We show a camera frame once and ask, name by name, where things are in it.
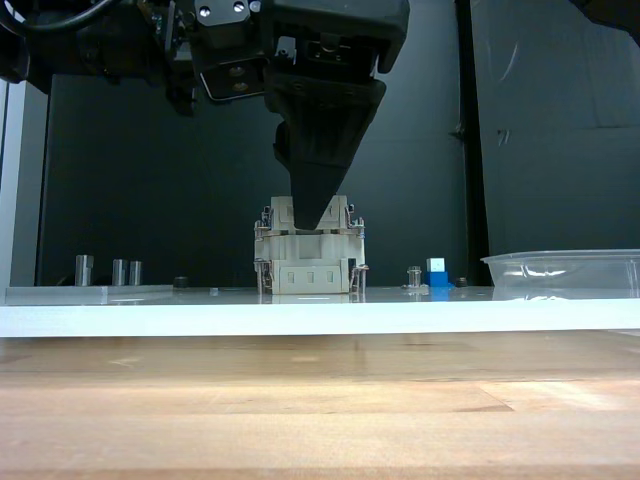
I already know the beige HAN10-E connector insert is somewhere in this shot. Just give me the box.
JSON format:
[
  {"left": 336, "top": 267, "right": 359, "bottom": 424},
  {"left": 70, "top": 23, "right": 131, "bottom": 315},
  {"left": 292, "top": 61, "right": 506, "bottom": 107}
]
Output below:
[{"left": 253, "top": 194, "right": 370, "bottom": 262}]

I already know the beige connector base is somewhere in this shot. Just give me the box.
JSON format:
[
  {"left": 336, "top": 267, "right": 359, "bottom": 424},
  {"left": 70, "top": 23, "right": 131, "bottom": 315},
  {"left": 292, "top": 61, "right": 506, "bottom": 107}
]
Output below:
[{"left": 254, "top": 258, "right": 370, "bottom": 304}]

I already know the white mounting board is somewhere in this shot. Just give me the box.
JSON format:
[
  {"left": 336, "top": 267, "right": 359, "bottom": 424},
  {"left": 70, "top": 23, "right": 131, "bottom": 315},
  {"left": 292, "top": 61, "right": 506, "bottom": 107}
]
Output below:
[{"left": 0, "top": 284, "right": 640, "bottom": 338}]

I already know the small metal standoff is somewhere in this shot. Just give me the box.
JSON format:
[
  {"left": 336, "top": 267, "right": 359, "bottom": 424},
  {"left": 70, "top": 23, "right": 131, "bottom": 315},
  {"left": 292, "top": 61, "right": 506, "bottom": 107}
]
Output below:
[{"left": 403, "top": 266, "right": 427, "bottom": 293}]

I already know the blue block with white cube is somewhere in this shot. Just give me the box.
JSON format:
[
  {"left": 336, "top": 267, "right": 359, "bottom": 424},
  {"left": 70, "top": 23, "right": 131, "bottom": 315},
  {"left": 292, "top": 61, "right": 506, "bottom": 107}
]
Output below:
[{"left": 425, "top": 257, "right": 457, "bottom": 302}]

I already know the clear plastic tub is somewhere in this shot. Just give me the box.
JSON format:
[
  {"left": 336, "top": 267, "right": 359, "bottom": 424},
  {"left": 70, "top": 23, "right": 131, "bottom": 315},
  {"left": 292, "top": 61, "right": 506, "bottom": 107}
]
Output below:
[{"left": 479, "top": 248, "right": 640, "bottom": 302}]

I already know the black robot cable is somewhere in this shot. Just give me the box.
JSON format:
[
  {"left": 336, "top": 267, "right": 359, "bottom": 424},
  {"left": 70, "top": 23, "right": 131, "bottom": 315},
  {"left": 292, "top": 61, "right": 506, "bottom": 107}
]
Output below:
[{"left": 0, "top": 0, "right": 119, "bottom": 38}]

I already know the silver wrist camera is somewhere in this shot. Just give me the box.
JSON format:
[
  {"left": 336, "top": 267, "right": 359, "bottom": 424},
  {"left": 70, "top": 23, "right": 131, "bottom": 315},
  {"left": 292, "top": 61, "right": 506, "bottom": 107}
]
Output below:
[{"left": 193, "top": 0, "right": 274, "bottom": 105}]

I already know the slotted metal post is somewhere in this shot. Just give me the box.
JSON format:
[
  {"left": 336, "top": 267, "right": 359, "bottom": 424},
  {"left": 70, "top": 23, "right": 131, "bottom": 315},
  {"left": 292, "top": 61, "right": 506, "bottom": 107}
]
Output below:
[
  {"left": 74, "top": 254, "right": 96, "bottom": 287},
  {"left": 111, "top": 258, "right": 144, "bottom": 287}
]

